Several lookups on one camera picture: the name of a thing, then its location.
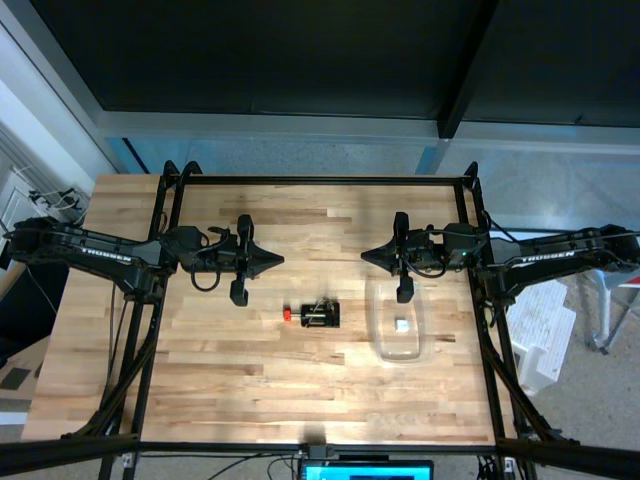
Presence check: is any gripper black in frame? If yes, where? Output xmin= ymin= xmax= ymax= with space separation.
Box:
xmin=217 ymin=214 xmax=285 ymax=307
xmin=360 ymin=211 xmax=440 ymax=304

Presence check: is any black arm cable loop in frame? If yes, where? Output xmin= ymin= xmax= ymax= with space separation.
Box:
xmin=190 ymin=268 xmax=222 ymax=293
xmin=405 ymin=229 xmax=447 ymax=280

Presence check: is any black wall pillar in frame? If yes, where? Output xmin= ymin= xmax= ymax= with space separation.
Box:
xmin=437 ymin=0 xmax=501 ymax=140

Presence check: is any white step stool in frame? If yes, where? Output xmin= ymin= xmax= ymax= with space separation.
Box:
xmin=503 ymin=277 xmax=580 ymax=397

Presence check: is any grey metal chair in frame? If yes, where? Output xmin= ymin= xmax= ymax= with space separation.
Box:
xmin=574 ymin=252 xmax=640 ymax=357

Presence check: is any screen with blue edge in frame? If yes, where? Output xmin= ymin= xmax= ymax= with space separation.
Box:
xmin=298 ymin=458 xmax=435 ymax=480

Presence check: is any black aluminium frame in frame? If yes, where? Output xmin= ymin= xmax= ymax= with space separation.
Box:
xmin=0 ymin=159 xmax=640 ymax=480

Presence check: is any white and black cable bundle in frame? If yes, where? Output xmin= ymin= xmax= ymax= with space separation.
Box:
xmin=27 ymin=185 xmax=87 ymax=224

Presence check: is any clear plastic tub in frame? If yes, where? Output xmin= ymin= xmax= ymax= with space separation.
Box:
xmin=364 ymin=280 xmax=432 ymax=366

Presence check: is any black vise with red knob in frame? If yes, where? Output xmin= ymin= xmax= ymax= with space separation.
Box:
xmin=282 ymin=299 xmax=342 ymax=330

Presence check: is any small black table-level camera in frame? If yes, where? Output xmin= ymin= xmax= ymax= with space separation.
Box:
xmin=304 ymin=433 xmax=334 ymax=459

